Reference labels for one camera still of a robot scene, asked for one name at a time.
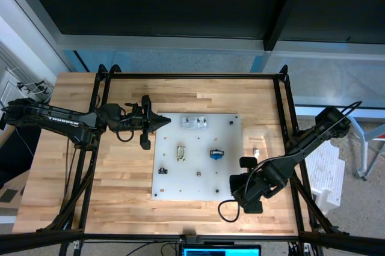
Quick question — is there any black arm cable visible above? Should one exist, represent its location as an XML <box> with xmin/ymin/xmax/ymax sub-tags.
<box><xmin>115</xmin><ymin>102</ymin><xmax>142</xmax><ymax>143</ymax></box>
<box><xmin>218</xmin><ymin>168</ymin><xmax>260</xmax><ymax>223</ymax></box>

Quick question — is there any black aluminium frame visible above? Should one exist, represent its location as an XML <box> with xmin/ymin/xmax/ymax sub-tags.
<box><xmin>0</xmin><ymin>63</ymin><xmax>385</xmax><ymax>256</ymax></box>

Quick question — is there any brown cardboard box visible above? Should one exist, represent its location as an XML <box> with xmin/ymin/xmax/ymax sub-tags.
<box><xmin>0</xmin><ymin>170</ymin><xmax>31</xmax><ymax>209</ymax></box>

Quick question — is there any white task board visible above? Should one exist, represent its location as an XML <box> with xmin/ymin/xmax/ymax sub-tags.
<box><xmin>151</xmin><ymin>113</ymin><xmax>248</xmax><ymax>202</ymax></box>

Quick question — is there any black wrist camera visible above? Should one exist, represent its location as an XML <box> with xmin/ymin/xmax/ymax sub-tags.
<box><xmin>229</xmin><ymin>174</ymin><xmax>242</xmax><ymax>201</ymax></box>

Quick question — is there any small black camera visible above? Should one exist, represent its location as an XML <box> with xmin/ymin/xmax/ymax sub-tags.
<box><xmin>180</xmin><ymin>227</ymin><xmax>202</xmax><ymax>245</ymax></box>

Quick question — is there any black room pillar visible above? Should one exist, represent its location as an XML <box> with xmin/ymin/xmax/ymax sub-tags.
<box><xmin>263</xmin><ymin>0</ymin><xmax>303</xmax><ymax>52</ymax></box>

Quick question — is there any screen with blue edge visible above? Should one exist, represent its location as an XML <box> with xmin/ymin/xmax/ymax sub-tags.
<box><xmin>179</xmin><ymin>243</ymin><xmax>262</xmax><ymax>256</ymax></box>

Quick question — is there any clear block with metal posts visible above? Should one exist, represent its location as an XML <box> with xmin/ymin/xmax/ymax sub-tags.
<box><xmin>180</xmin><ymin>114</ymin><xmax>209</xmax><ymax>130</ymax></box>

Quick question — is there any white power strip with plugs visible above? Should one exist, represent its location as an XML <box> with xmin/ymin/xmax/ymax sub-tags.
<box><xmin>14</xmin><ymin>79</ymin><xmax>54</xmax><ymax>102</ymax></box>

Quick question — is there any blue connector mount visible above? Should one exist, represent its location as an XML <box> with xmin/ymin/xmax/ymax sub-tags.
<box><xmin>209</xmin><ymin>148</ymin><xmax>225</xmax><ymax>162</ymax></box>

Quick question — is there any large black box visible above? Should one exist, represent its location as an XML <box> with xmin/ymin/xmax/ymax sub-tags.
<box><xmin>0</xmin><ymin>126</ymin><xmax>42</xmax><ymax>189</ymax></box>

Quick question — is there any clear plastic tub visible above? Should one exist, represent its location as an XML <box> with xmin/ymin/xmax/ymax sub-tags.
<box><xmin>242</xmin><ymin>127</ymin><xmax>273</xmax><ymax>166</ymax></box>

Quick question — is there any white foam packaging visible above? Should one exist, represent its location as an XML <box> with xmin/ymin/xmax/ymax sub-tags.
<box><xmin>307</xmin><ymin>141</ymin><xmax>346</xmax><ymax>212</ymax></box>

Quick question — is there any grey metal stand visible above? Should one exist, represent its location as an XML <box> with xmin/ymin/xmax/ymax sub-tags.
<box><xmin>350</xmin><ymin>114</ymin><xmax>385</xmax><ymax>182</ymax></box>

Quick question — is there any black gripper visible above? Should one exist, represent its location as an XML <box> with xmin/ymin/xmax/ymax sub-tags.
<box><xmin>239</xmin><ymin>156</ymin><xmax>267</xmax><ymax>215</ymax></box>
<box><xmin>129</xmin><ymin>94</ymin><xmax>171</xmax><ymax>151</ymax></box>

